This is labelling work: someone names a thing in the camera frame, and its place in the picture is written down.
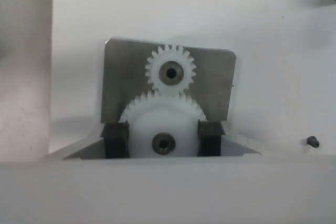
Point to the white small gear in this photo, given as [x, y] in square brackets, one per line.
[170, 61]

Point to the small black screw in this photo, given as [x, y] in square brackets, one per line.
[313, 141]

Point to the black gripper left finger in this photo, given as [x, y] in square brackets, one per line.
[115, 140]

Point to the white task board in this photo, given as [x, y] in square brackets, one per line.
[236, 19]

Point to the white medium gear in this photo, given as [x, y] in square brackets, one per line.
[162, 119]

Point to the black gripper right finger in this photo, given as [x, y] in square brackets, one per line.
[210, 138]

